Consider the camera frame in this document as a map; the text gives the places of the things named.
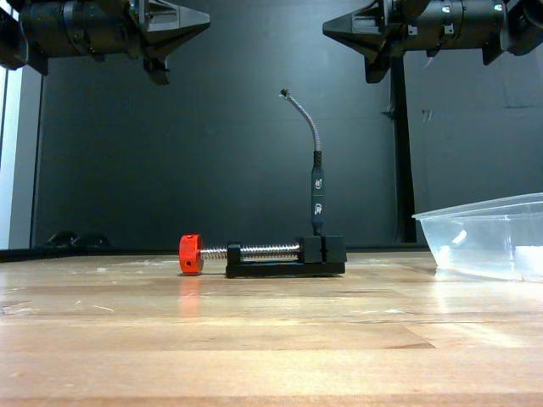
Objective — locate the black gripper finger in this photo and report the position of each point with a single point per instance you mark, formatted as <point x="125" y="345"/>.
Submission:
<point x="369" y="19"/>
<point x="369" y="42"/>
<point x="169" y="40"/>
<point x="169" y="17"/>

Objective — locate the black vise with red knob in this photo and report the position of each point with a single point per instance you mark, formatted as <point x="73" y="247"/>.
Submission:
<point x="326" y="254"/>

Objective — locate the clear plastic tub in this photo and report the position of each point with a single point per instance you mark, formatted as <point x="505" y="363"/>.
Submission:
<point x="475" y="237"/>

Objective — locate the white foam block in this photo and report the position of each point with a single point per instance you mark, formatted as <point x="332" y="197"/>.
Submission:
<point x="530" y="256"/>

